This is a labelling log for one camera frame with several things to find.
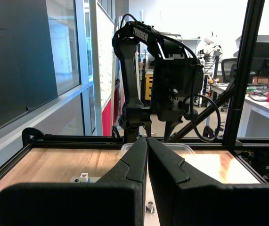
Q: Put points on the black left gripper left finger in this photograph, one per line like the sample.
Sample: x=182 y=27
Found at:
x=77 y=204

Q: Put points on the black office chair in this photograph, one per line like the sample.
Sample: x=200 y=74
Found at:
x=227 y=68

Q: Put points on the clear plastic tub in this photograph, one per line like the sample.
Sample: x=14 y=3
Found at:
x=181 y=148

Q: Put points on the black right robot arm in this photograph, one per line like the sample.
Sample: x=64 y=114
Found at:
x=134 y=70

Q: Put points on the white desk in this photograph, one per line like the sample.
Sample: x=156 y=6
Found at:
x=261 y=110

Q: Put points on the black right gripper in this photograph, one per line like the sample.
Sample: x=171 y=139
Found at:
x=169 y=113

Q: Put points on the small metal clamp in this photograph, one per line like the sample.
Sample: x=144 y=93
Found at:
x=150 y=209

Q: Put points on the black aluminium frame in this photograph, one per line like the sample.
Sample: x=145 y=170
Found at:
x=77 y=139

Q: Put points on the small blue white socket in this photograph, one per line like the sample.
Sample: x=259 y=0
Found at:
x=82 y=179

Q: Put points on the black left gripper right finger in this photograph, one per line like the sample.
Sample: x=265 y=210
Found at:
x=219 y=204

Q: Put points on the yellow drawer cabinet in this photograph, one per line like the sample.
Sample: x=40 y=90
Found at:
x=149 y=82

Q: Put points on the white red partition panel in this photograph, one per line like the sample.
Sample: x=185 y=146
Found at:
x=106 y=70

